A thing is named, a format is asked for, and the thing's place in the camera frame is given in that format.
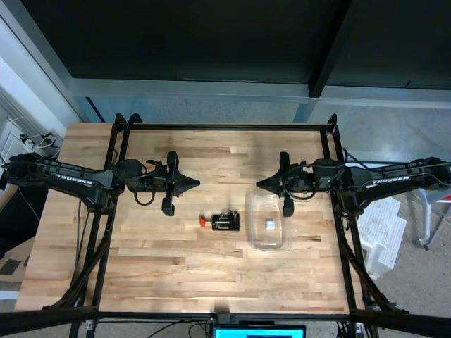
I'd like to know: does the white stepped foam packaging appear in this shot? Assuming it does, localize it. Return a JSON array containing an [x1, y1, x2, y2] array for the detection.
[[355, 192, 408, 281]]

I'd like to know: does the black clamp fixture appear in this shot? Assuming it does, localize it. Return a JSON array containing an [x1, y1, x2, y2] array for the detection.
[[211, 212, 241, 232]]

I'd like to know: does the cable bundle with plugs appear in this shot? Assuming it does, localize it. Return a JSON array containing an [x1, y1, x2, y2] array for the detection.
[[17, 130, 61, 151]]

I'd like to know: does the black aluminium frame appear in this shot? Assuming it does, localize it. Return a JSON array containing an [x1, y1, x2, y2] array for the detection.
[[0, 112, 451, 338]]

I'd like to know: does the black table-level camera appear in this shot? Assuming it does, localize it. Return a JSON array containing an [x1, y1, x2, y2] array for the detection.
[[211, 306, 235, 323]]

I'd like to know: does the blue laptop screen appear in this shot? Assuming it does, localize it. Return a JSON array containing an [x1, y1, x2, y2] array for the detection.
[[211, 324, 307, 338]]

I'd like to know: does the thin frayed wire bundle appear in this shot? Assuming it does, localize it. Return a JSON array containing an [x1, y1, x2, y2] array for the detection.
[[217, 209, 236, 226]]

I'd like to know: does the clear plastic tub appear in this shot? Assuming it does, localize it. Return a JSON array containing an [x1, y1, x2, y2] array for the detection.
[[245, 192, 293, 253]]

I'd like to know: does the grey metal stool frame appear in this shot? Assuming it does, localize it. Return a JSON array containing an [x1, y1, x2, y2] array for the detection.
[[408, 182, 451, 251]]

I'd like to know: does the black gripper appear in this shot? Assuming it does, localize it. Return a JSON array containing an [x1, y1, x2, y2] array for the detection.
[[135, 151, 201, 216], [256, 151, 316, 218]]

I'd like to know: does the brown cardboard box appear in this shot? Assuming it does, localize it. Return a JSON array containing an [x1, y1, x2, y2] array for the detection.
[[0, 235, 36, 282]]

